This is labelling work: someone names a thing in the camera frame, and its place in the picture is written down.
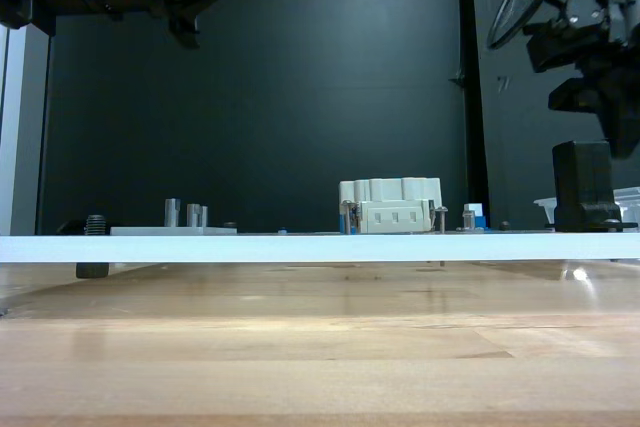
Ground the beige HAN10E hub socket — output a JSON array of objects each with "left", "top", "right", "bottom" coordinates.
[{"left": 338, "top": 176, "right": 450, "bottom": 236}]

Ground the black plastic socket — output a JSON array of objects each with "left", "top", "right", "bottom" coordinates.
[{"left": 544, "top": 140, "right": 639, "bottom": 233}]

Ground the clear plastic tub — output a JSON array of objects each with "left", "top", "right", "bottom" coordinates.
[{"left": 533, "top": 186, "right": 640, "bottom": 226}]

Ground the small silver socket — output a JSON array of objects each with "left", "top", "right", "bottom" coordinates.
[{"left": 462, "top": 202, "right": 487, "bottom": 233}]

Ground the white mounting board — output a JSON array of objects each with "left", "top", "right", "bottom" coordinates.
[{"left": 0, "top": 229, "right": 640, "bottom": 264}]

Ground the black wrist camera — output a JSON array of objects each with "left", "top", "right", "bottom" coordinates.
[{"left": 523, "top": 20, "right": 602, "bottom": 74}]

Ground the black vertical post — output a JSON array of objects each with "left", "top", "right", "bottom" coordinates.
[{"left": 448, "top": 0, "right": 490, "bottom": 234}]

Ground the grey aluminium partition frame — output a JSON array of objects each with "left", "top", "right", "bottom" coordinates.
[{"left": 0, "top": 21, "right": 52, "bottom": 237}]

